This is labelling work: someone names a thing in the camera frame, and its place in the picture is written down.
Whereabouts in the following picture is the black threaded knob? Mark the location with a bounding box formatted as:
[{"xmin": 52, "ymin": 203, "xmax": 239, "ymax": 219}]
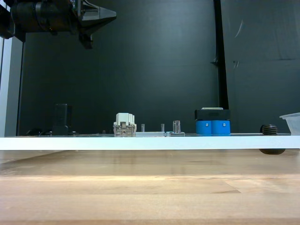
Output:
[{"xmin": 259, "ymin": 124, "xmax": 278, "ymax": 136}]

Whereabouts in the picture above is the silver mounting block with posts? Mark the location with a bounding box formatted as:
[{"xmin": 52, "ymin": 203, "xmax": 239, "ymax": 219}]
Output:
[{"xmin": 135, "ymin": 123, "xmax": 167, "ymax": 138}]

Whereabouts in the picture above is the small metal stud socket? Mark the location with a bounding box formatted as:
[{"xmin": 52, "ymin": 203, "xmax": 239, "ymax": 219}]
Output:
[{"xmin": 169, "ymin": 120, "xmax": 186, "ymax": 137}]

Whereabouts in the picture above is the beige multi-pin connector housing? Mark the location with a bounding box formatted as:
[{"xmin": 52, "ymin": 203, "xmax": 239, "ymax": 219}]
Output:
[{"xmin": 112, "ymin": 112, "xmax": 137, "ymax": 138}]

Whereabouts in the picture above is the white taskboard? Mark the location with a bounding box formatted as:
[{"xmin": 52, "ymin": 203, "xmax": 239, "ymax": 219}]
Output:
[{"xmin": 0, "ymin": 134, "xmax": 300, "ymax": 150}]

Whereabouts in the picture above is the blue black D-sub socket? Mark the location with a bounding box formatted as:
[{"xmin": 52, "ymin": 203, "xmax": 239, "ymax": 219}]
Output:
[{"xmin": 194, "ymin": 107, "xmax": 232, "ymax": 136}]

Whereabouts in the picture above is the black vertical wall post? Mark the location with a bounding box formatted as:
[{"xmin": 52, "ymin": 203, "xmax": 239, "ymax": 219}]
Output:
[{"xmin": 210, "ymin": 0, "xmax": 230, "ymax": 111}]

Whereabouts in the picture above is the black rubber board foot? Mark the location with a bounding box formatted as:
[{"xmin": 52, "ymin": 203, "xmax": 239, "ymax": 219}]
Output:
[{"xmin": 258, "ymin": 148, "xmax": 286, "ymax": 155}]

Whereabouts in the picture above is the black plastic bracket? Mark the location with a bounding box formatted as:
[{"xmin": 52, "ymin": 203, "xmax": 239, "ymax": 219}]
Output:
[{"xmin": 52, "ymin": 103, "xmax": 73, "ymax": 136}]

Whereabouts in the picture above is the clear plastic tub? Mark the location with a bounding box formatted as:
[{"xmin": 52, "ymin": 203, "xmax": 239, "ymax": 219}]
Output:
[{"xmin": 279, "ymin": 112, "xmax": 300, "ymax": 135}]

